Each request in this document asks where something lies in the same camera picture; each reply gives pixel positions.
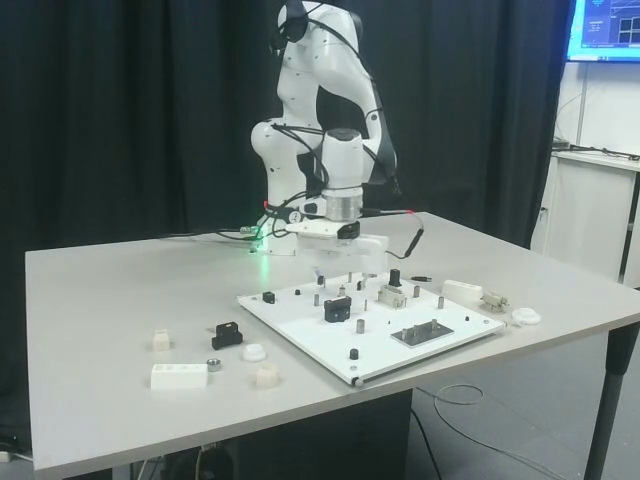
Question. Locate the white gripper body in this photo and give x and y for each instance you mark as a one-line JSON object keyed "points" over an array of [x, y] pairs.
{"points": [[350, 254]]}

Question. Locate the metal BNC plug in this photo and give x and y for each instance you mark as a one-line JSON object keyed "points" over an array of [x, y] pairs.
{"points": [[343, 291]]}

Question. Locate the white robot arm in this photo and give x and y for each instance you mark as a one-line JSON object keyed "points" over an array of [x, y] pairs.
{"points": [[300, 75]]}

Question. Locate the white task board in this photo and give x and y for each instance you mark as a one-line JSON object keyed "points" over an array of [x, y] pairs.
{"points": [[390, 345]]}

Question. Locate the black bolt knob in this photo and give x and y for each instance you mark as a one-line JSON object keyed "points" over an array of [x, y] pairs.
{"points": [[354, 354]]}

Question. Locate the white medium gear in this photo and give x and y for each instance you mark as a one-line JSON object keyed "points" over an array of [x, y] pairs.
{"points": [[252, 353]]}

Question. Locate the white rectangular peg holder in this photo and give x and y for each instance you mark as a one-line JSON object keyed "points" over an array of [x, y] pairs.
{"points": [[462, 291], [180, 376]]}

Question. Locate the black D-SUB plug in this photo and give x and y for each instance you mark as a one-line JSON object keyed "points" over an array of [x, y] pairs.
{"points": [[226, 336]]}

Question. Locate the small white cube holder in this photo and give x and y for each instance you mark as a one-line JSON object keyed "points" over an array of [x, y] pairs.
{"points": [[266, 376], [161, 339]]}

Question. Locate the beige waterproof plug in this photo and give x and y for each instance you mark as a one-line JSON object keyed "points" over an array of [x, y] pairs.
{"points": [[492, 304]]}

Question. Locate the white large gear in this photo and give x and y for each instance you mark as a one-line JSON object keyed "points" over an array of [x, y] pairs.
{"points": [[526, 316]]}

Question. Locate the white cabinet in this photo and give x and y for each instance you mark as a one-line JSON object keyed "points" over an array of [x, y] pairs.
{"points": [[585, 215]]}

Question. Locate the black curtain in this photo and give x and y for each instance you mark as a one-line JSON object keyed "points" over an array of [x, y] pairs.
{"points": [[125, 100]]}

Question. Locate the dark table leg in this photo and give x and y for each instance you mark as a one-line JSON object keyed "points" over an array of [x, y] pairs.
{"points": [[607, 400]]}

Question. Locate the blue screen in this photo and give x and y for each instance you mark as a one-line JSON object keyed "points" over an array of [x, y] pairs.
{"points": [[607, 30]]}

